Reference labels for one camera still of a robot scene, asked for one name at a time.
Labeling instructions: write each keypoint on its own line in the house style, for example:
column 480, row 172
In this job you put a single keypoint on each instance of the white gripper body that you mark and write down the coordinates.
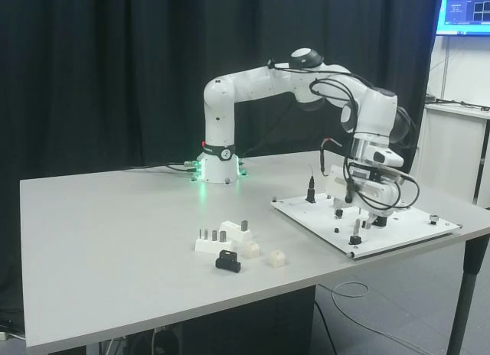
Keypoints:
column 388, row 198

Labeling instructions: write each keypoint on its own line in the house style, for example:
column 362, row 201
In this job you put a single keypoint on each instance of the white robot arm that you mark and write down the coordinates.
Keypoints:
column 245, row 83

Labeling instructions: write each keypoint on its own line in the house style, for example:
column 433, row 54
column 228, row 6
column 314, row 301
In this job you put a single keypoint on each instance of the metal square peg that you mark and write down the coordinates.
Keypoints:
column 244, row 225

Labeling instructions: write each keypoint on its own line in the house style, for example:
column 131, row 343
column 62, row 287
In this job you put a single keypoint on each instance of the white square peg holder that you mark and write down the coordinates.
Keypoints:
column 234, row 229

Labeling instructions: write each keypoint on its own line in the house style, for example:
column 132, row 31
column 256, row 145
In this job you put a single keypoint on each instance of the thick metal round peg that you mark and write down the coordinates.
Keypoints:
column 222, row 236

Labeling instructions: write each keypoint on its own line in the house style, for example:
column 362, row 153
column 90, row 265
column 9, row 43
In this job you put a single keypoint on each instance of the medium metal round peg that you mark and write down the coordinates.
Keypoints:
column 214, row 235

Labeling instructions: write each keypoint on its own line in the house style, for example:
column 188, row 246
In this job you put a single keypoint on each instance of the thin metal round peg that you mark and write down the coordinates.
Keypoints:
column 201, row 234
column 207, row 235

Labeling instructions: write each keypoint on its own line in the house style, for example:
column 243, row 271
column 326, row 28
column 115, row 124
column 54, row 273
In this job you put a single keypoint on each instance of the white round peg holder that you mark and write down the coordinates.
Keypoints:
column 208, row 245

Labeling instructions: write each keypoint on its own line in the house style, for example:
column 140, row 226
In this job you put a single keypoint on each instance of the white task board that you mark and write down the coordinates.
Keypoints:
column 317, row 225

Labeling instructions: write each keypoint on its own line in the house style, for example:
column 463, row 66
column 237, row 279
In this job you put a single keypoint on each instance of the black round knob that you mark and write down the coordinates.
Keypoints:
column 355, row 240

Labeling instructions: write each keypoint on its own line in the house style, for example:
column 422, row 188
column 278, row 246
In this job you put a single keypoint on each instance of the metal bolt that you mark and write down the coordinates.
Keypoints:
column 433, row 219

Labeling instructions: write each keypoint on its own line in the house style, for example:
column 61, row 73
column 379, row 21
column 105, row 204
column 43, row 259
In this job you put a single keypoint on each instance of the small white plug holder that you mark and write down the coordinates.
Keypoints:
column 277, row 258
column 249, row 249

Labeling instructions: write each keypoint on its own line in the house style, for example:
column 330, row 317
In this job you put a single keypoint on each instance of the white cabinet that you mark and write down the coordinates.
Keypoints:
column 451, row 152

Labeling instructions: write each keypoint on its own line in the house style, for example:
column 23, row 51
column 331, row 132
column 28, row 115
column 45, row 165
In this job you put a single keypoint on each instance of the dark table leg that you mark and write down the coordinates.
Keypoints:
column 465, row 294

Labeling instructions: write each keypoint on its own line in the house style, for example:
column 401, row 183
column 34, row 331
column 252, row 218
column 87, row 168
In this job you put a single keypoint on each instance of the black D-SUB plug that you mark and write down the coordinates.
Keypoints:
column 228, row 261

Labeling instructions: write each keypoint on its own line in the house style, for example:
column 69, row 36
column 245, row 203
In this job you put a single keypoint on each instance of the blue screen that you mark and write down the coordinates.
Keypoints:
column 465, row 10

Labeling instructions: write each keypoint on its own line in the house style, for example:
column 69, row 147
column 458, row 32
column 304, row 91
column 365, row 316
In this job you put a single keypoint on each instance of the black curtain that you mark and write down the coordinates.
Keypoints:
column 115, row 64

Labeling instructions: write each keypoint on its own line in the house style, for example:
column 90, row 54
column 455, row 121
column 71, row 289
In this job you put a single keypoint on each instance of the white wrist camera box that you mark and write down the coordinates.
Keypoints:
column 387, row 157

